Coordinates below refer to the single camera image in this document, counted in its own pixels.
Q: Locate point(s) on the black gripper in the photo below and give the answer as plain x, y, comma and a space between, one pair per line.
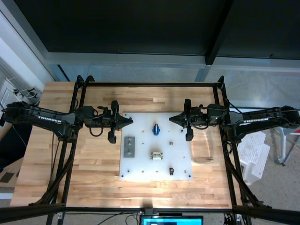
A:
189, 119
114, 122

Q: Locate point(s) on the beige HAN10E connector insert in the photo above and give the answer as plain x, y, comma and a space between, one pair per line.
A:
156, 157

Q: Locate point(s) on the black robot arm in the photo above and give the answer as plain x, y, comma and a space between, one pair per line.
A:
49, 119
255, 120

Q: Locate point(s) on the blue round connector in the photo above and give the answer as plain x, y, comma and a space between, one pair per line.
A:
155, 131

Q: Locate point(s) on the clear plastic tub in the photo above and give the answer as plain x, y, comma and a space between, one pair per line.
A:
204, 150

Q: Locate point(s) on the white mounting board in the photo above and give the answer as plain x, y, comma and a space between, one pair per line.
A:
140, 164

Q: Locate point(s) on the black plastic socket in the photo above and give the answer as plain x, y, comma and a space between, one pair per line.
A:
171, 171

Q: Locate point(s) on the screen with blue edge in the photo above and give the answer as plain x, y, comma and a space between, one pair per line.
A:
171, 221

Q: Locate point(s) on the grey metal stand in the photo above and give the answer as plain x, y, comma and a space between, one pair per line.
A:
283, 145

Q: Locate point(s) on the brown cardboard box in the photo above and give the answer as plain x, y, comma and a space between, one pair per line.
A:
14, 167

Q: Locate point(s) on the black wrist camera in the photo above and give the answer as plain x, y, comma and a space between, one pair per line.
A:
201, 118
106, 119

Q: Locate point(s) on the grey aluminium partition frame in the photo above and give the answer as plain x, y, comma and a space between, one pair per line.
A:
117, 57

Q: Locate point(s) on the black table level camera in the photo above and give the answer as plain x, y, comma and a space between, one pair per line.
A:
148, 211

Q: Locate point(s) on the black vertical post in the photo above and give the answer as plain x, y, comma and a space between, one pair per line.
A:
218, 30

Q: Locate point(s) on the black metal frame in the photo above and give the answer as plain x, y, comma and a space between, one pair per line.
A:
28, 211

